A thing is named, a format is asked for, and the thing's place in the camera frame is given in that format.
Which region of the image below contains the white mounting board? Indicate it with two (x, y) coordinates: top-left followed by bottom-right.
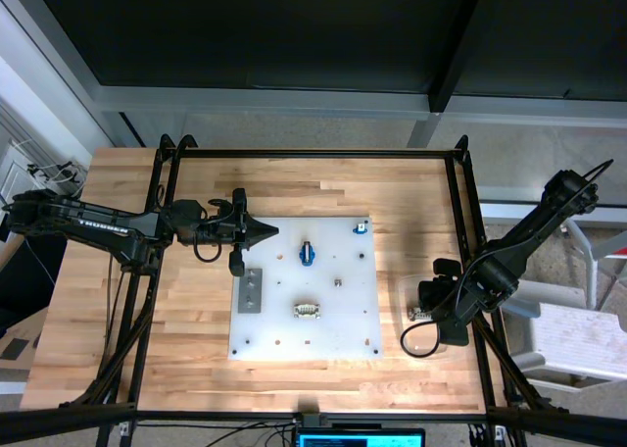
(227, 215), (384, 360)

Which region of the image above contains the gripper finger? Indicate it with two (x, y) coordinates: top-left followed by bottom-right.
(245, 229), (280, 251)
(245, 212), (280, 232)

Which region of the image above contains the brown cardboard box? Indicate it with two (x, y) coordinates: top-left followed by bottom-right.
(0, 305), (50, 373)

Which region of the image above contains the white step stool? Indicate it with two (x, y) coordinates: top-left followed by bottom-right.
(504, 275), (627, 394)

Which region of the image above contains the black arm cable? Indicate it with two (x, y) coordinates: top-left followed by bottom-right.
(400, 319), (443, 359)
(194, 238), (222, 264)

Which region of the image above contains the large blue connector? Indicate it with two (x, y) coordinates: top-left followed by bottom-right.
(295, 239), (317, 268)

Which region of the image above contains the grey metal wall frame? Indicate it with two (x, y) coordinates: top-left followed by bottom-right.
(0, 0), (627, 148)

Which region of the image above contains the grey metal plate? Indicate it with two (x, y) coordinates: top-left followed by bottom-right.
(237, 267), (265, 315)

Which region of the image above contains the small black camera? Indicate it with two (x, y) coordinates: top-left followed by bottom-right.
(297, 402), (328, 426)

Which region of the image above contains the black metal frame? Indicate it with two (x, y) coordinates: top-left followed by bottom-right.
(0, 133), (627, 447)

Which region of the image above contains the black upright post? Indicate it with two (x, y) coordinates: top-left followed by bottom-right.
(428, 0), (490, 114)

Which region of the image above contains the white metal stand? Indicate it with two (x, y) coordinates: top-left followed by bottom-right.
(560, 219), (604, 311)

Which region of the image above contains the white cable bundle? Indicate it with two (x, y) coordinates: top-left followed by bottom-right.
(26, 160), (87, 186)

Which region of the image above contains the clear plastic tub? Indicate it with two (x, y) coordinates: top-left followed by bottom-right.
(395, 273), (455, 363)

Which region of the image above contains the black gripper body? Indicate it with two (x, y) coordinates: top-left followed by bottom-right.
(432, 258), (472, 347)
(198, 187), (248, 278)

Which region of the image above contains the laptop screen with blue edge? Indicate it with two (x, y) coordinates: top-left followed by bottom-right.
(292, 426), (426, 447)

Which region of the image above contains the black bulky object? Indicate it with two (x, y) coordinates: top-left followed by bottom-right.
(0, 233), (68, 330)

